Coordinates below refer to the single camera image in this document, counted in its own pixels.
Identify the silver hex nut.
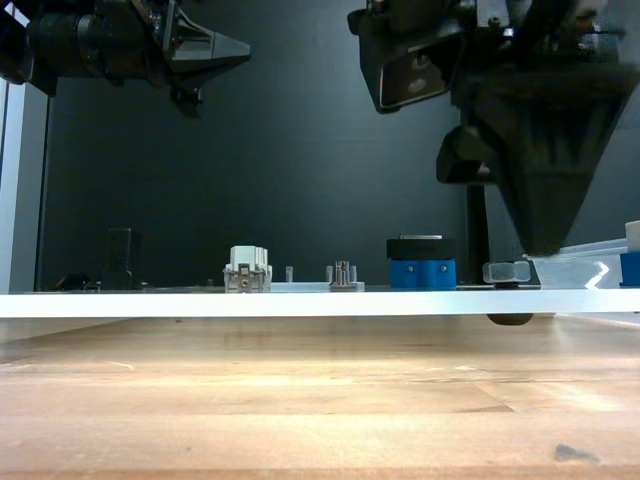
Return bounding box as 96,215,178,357
481,260,533,286

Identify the clear plastic tub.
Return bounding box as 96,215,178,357
524,236,640,292

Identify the blue white small connector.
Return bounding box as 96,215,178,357
619,219,640,288

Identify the black threaded bolt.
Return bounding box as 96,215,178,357
487,281,534,327

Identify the black plug connector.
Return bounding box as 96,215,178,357
98,226,144,290

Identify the beige connector housing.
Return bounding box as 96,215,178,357
221,244,274,294

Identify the small silver clamp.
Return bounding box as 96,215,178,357
327,259,367,293

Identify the white board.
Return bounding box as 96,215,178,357
0,283,640,320

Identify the black vertical post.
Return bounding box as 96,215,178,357
464,183,490,287

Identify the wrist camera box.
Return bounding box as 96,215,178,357
347,8,469,116

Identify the blue black connector mount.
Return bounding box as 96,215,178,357
385,232,458,291

